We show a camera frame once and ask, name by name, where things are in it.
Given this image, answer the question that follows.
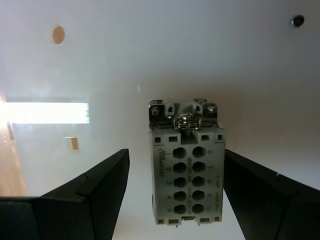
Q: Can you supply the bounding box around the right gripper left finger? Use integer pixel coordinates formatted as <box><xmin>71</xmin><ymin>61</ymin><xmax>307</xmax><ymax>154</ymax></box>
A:
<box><xmin>0</xmin><ymin>148</ymin><xmax>130</xmax><ymax>240</ymax></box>

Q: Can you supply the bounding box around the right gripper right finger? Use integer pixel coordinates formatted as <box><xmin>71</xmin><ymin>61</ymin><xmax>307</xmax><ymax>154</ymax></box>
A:
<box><xmin>223</xmin><ymin>147</ymin><xmax>320</xmax><ymax>240</ymax></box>

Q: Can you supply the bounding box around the beige many-pin connector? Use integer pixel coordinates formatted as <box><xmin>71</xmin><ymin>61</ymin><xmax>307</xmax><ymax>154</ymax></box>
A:
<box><xmin>148</xmin><ymin>97</ymin><xmax>225</xmax><ymax>227</ymax></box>

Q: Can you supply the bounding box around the white task board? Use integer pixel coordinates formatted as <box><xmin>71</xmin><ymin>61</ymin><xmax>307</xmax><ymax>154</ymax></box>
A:
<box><xmin>0</xmin><ymin>0</ymin><xmax>320</xmax><ymax>240</ymax></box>

